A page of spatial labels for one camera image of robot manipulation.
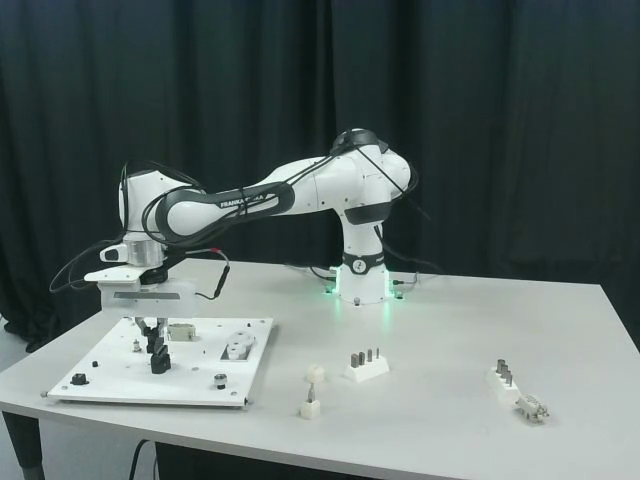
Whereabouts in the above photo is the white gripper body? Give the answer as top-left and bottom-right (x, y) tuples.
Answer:
(99, 279), (195, 321)

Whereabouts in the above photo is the black D-SUB plug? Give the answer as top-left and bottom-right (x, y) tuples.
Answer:
(149, 340), (173, 376)

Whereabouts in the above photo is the flat white mounting plate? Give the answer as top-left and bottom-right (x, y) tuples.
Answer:
(83, 264), (144, 286)

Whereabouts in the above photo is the white task board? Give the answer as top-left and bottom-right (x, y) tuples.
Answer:
(42, 314), (277, 410)

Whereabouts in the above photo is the white large gear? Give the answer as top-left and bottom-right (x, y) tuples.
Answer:
(227, 331), (258, 351)

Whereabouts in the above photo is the black table leg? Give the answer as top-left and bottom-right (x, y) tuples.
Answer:
(0, 409), (44, 480)

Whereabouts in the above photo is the white four-hole peg holder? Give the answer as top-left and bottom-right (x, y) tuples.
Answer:
(486, 368), (524, 401)
(343, 357), (390, 384)

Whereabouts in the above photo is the black curtain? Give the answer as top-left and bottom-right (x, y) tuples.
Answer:
(0, 0), (640, 354)

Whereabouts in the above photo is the grey waterproof plug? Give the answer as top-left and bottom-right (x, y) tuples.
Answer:
(514, 393), (552, 417)

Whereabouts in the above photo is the silver flange ring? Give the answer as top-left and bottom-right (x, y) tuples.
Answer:
(124, 239), (165, 266)

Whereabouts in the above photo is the small white camera box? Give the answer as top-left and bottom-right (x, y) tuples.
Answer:
(98, 244), (129, 264)

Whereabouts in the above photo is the black floor cable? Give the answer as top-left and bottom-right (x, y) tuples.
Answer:
(130, 424), (159, 480)

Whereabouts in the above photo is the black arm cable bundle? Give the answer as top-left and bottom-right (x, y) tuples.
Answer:
(48, 128), (446, 306)

